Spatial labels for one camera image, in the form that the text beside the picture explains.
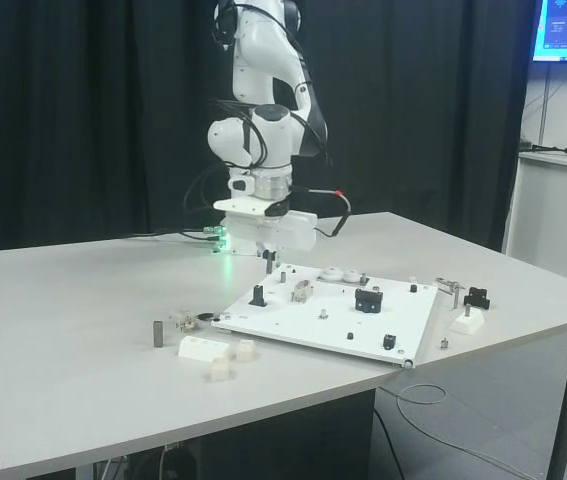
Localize black D-SUB plug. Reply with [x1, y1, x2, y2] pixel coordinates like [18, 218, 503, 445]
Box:
[463, 285, 494, 308]

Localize metal plug with short cable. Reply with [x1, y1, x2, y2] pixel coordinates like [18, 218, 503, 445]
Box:
[168, 310, 216, 333]

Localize black curtain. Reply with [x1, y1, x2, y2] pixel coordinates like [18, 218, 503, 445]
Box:
[0, 0, 544, 441]

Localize black floor cable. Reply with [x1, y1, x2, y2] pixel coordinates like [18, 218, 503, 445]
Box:
[372, 408, 407, 480]

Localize grey floor cable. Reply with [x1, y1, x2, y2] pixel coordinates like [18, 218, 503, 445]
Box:
[376, 383, 557, 480]

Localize white cabinet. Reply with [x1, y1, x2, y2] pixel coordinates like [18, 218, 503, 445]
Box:
[501, 149, 567, 290]

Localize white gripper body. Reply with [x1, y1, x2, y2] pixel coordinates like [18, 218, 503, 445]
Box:
[221, 209, 319, 253]

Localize small white holder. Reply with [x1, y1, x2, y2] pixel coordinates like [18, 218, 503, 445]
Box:
[210, 355, 233, 383]
[234, 338, 260, 362]

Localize long white peg holder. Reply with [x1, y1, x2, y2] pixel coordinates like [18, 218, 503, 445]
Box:
[177, 335, 232, 363]

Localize white holder with peg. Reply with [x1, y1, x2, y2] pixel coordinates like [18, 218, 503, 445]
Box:
[449, 305, 487, 336]

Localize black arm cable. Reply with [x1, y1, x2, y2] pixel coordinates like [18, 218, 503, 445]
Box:
[184, 167, 237, 219]

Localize black cable on table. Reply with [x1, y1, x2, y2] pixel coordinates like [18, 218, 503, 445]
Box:
[130, 225, 227, 242]

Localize white task board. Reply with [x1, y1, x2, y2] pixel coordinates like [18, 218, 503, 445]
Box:
[210, 264, 440, 371]

